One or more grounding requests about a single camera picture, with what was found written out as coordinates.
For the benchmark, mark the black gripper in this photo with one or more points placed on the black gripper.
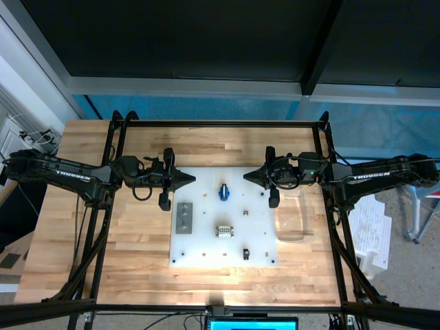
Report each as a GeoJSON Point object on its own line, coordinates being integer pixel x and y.
{"type": "Point", "coordinates": [169, 156]}
{"type": "Point", "coordinates": [271, 154]}

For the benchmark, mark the grey ten-pin connector insert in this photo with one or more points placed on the grey ten-pin connector insert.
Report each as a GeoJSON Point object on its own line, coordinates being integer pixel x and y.
{"type": "Point", "coordinates": [225, 228]}

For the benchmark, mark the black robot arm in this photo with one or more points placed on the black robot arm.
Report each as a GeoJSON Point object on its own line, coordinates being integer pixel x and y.
{"type": "Point", "coordinates": [68, 173]}
{"type": "Point", "coordinates": [373, 177]}

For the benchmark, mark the grey metal plate with posts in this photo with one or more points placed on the grey metal plate with posts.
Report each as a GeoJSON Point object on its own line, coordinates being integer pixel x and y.
{"type": "Point", "coordinates": [184, 218]}

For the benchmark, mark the blue clamp with silver bar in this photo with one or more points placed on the blue clamp with silver bar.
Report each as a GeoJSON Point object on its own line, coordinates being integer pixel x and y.
{"type": "Point", "coordinates": [223, 193]}

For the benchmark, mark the white task board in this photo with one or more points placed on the white task board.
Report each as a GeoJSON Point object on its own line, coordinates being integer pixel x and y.
{"type": "Point", "coordinates": [206, 240]}

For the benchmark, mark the clear plastic tub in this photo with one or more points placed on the clear plastic tub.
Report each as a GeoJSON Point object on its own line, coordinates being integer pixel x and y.
{"type": "Point", "coordinates": [295, 237]}

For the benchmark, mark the white foam block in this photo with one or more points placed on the white foam block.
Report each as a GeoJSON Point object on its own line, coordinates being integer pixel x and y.
{"type": "Point", "coordinates": [371, 227]}

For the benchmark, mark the laptop screen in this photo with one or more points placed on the laptop screen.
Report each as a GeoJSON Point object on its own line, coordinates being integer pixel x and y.
{"type": "Point", "coordinates": [251, 324]}

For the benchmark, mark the grey metal stand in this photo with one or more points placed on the grey metal stand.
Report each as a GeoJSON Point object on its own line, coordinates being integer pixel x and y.
{"type": "Point", "coordinates": [415, 213]}

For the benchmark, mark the brown cardboard box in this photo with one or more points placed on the brown cardboard box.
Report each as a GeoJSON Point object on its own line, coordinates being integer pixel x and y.
{"type": "Point", "coordinates": [20, 247]}

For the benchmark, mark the black aluminium frame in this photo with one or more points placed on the black aluminium frame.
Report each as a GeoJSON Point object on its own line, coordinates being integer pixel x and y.
{"type": "Point", "coordinates": [220, 122]}

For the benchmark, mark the black plastic bracket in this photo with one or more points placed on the black plastic bracket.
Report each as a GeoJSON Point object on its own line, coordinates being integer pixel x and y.
{"type": "Point", "coordinates": [246, 253]}

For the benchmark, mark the small black camera box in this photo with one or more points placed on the small black camera box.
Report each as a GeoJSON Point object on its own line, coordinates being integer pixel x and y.
{"type": "Point", "coordinates": [220, 310]}

